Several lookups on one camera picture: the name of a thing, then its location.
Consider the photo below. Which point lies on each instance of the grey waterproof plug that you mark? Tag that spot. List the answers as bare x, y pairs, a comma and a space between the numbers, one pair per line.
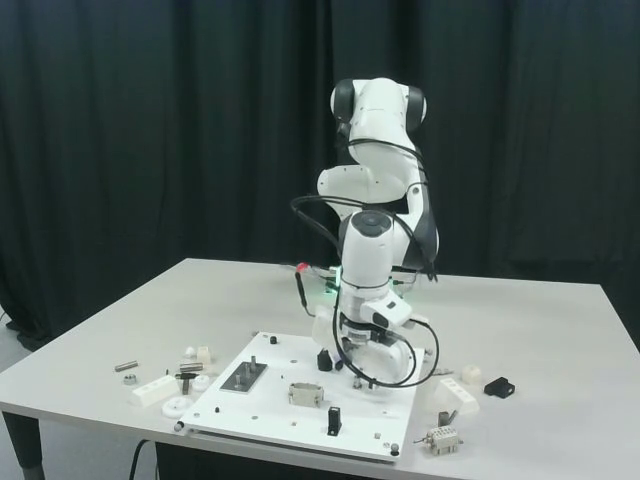
442, 434

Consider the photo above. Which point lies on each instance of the white large gear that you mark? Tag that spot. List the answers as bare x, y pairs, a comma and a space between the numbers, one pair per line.
176, 407

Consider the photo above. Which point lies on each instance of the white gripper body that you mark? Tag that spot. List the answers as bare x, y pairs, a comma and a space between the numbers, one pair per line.
399, 362

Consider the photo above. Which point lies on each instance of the white cube holder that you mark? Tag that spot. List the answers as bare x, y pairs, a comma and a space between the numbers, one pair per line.
471, 374
203, 354

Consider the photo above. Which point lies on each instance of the metal nut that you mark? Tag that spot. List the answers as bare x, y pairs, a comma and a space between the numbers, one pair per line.
131, 379

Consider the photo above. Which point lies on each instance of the black curtain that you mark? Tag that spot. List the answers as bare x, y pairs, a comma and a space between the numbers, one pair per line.
150, 125

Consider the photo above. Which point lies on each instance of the metal BNC plug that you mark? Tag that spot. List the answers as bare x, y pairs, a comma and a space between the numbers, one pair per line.
357, 384

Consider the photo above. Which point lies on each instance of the metal square peg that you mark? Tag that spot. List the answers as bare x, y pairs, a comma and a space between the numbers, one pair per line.
446, 417

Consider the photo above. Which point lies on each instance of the long white peg holder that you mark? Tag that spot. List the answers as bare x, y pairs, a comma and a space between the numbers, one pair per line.
154, 392
457, 396

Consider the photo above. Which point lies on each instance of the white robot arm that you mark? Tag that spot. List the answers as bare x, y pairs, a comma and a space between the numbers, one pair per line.
367, 250

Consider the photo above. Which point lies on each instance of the metal round peg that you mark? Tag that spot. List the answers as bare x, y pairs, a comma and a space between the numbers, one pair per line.
125, 366

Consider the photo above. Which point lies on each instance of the white medium gear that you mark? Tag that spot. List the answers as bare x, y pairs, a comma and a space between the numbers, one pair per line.
201, 384

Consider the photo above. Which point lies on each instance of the black table leg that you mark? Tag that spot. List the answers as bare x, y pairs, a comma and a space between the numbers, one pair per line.
25, 442

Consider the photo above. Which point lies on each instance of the small flat metal key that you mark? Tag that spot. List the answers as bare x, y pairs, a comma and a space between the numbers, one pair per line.
442, 371

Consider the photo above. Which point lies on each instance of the white small gear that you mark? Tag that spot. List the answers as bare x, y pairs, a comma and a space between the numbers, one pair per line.
189, 351

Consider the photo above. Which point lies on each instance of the white box with dark window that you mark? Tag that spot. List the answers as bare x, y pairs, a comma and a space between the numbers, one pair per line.
380, 312

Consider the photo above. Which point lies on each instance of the thin black rod red tag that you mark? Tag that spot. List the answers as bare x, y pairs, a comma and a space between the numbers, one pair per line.
303, 285

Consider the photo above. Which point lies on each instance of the black plug block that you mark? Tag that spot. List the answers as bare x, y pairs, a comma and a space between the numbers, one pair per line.
500, 388

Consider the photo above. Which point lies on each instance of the white task board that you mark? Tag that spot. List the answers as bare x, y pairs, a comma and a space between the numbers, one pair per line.
270, 410

